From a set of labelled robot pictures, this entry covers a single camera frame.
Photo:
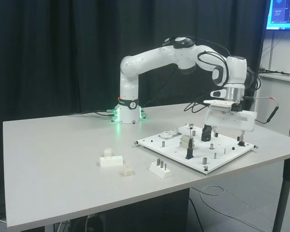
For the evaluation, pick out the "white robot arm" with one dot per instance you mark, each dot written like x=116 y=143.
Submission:
x=147 y=58

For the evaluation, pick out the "white long block holder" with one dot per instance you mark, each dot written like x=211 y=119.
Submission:
x=111 y=161

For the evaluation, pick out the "black plug with grey stem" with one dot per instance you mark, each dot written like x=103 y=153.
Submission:
x=242 y=143

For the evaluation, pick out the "white task board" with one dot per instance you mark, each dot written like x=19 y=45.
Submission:
x=174 y=154

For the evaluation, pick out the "medium metal square peg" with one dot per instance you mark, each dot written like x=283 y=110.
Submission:
x=162 y=164

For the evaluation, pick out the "white sloped peg holder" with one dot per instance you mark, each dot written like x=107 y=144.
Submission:
x=159 y=172

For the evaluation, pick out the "black block connector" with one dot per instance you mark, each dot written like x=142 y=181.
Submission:
x=206 y=135

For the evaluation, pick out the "short metal square peg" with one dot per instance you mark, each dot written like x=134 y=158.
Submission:
x=204 y=161

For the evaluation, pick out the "white cabinet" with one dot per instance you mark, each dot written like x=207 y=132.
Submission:
x=280 y=96

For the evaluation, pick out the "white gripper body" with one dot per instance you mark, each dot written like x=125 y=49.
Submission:
x=232 y=122

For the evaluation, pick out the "beige metal connector housing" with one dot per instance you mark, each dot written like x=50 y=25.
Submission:
x=185 y=142

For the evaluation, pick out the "white medium gear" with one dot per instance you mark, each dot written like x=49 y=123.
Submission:
x=176 y=132

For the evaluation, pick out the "dark grey table leg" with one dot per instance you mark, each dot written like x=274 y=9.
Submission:
x=284 y=193

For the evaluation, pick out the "blue screen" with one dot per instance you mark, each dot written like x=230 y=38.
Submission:
x=285 y=14

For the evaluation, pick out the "white large gear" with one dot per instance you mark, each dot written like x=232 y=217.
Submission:
x=165 y=135

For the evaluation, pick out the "cream cube holder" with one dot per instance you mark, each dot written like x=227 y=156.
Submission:
x=127 y=171

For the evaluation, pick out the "black curtains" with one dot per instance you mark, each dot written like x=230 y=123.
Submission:
x=62 y=48

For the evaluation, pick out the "metal bolt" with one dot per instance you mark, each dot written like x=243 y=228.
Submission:
x=190 y=125

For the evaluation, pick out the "flat white mounting plate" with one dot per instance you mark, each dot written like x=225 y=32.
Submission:
x=217 y=102

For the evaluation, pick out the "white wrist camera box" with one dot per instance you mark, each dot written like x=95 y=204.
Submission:
x=218 y=93

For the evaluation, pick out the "large metal square peg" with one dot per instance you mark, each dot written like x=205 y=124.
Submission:
x=158 y=163

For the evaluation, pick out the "small white cube holder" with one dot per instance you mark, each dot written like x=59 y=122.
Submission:
x=107 y=152

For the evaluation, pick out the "metal BNC plug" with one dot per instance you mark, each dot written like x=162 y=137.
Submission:
x=211 y=146

